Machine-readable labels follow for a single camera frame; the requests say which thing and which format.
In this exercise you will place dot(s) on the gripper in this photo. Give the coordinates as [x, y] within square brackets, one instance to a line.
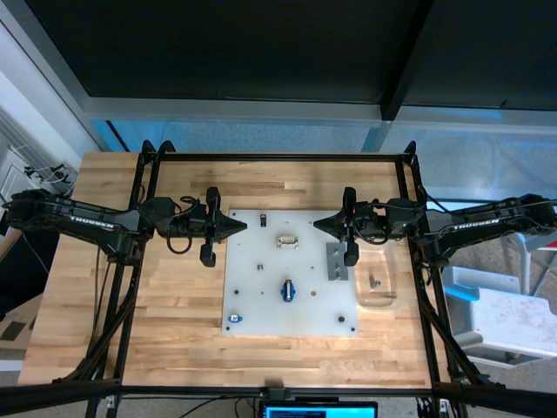
[209, 257]
[350, 257]

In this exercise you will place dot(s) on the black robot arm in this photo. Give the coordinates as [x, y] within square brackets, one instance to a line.
[478, 222]
[87, 220]

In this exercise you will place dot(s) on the white taskboard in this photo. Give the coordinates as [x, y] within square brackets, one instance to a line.
[270, 313]

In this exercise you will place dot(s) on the small black socket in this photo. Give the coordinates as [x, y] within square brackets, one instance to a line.
[263, 221]

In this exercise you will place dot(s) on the grey metal block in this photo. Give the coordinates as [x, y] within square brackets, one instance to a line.
[333, 270]

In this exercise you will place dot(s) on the beige connector housing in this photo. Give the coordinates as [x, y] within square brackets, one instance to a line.
[288, 243]

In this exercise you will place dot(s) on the black plug with screw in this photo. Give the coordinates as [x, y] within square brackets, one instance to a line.
[287, 291]

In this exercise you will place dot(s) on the blue round clamp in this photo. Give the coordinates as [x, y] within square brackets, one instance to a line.
[281, 290]

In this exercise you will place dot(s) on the clear plastic tub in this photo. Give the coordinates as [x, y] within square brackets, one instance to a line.
[383, 301]

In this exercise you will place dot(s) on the laptop screen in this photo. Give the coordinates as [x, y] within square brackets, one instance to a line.
[317, 411]

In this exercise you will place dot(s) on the white metal stand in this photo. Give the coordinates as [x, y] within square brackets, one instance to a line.
[525, 270]

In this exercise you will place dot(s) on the white plastic step stool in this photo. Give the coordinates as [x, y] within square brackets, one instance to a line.
[509, 318]

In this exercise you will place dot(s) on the brown cardboard box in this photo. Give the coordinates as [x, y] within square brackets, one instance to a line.
[17, 313]

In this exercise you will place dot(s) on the black aluminium frame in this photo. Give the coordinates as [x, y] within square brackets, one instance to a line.
[278, 157]

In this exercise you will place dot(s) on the blue flanged mount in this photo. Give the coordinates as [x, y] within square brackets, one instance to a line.
[228, 321]

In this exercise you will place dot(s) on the black low camera bracket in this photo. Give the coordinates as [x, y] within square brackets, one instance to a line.
[275, 393]

